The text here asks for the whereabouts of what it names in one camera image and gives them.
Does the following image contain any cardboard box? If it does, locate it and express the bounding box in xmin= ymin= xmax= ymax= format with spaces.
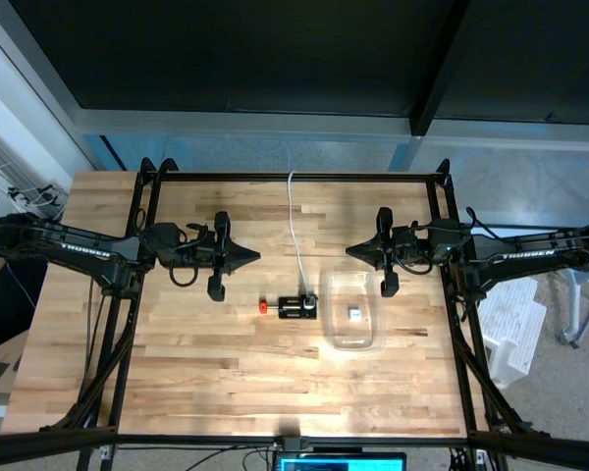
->
xmin=0 ymin=329 xmax=30 ymax=393

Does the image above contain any black and white cable bundle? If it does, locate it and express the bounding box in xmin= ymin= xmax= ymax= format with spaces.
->
xmin=4 ymin=183 xmax=63 ymax=210

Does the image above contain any grey metal stand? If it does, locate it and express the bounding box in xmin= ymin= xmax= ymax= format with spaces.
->
xmin=555 ymin=267 xmax=589 ymax=350

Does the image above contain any white plastic step stool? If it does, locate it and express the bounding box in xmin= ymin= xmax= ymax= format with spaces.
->
xmin=476 ymin=277 xmax=549 ymax=392

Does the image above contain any black metal frame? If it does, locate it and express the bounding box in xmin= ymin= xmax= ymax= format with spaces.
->
xmin=0 ymin=156 xmax=589 ymax=471

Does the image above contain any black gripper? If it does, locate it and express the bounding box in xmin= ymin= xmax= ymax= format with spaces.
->
xmin=346 ymin=206 xmax=425 ymax=298
xmin=188 ymin=211 xmax=262 ymax=302

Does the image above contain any laptop screen blue edge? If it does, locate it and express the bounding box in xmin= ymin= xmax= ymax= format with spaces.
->
xmin=273 ymin=450 xmax=407 ymax=471

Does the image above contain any clear plastic tub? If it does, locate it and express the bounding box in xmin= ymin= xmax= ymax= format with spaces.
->
xmin=323 ymin=268 xmax=387 ymax=353

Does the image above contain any black clamp with orange knob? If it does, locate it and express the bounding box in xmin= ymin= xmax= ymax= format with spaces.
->
xmin=258 ymin=292 xmax=320 ymax=320

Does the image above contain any white power cable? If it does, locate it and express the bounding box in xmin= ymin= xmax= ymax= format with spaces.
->
xmin=286 ymin=170 xmax=311 ymax=295

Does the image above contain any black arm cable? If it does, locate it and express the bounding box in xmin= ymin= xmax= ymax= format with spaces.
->
xmin=169 ymin=223 xmax=210 ymax=288
xmin=385 ymin=220 xmax=434 ymax=276

